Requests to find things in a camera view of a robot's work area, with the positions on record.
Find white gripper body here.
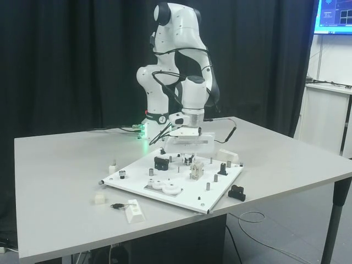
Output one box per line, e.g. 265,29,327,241
164,133,216,154

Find white large gear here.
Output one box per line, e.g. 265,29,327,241
162,182,183,196

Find white long holder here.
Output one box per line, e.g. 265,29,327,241
124,199,147,224
217,148,240,164

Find white task board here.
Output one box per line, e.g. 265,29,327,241
97,147,245,215

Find black cabinet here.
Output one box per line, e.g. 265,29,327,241
120,213,228,264

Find small black plug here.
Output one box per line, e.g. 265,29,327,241
110,202,138,211

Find white cube holder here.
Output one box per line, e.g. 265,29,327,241
91,192,107,205

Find white cabinet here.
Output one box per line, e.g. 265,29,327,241
293,81,352,160

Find black curtain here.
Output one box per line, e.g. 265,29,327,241
0,0,320,248

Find black table leg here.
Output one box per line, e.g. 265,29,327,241
321,180,349,264

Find blue screen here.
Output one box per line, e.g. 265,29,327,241
313,0,352,36

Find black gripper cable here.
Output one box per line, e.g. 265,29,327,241
149,123,173,146

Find thin black rod on wire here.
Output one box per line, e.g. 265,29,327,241
202,117,238,144

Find black base cable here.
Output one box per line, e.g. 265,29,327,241
118,124,145,139

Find black looped cable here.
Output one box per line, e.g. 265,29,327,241
152,70,185,111

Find thin grey floor cable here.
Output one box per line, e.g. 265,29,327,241
230,210,313,264

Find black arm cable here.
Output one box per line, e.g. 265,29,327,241
150,32,215,73

